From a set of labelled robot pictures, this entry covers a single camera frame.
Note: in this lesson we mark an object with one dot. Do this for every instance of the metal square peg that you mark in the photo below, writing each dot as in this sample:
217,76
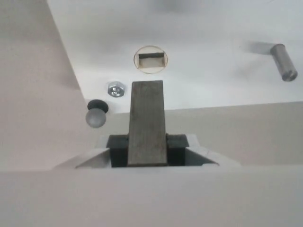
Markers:
146,123

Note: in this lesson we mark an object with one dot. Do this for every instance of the grey ball-headed pin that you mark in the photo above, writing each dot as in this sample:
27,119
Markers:
96,114

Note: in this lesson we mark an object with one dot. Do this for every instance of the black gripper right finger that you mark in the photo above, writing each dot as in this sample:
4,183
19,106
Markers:
176,151

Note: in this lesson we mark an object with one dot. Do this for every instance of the metal hex bolt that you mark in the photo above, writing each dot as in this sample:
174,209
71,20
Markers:
116,89

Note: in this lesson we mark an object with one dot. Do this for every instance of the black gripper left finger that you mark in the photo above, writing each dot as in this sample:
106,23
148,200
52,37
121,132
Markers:
116,151

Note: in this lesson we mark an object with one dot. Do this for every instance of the metal round peg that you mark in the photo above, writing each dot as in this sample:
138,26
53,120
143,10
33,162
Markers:
283,63

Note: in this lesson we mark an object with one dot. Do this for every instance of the white task board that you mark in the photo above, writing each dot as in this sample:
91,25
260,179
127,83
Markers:
189,47

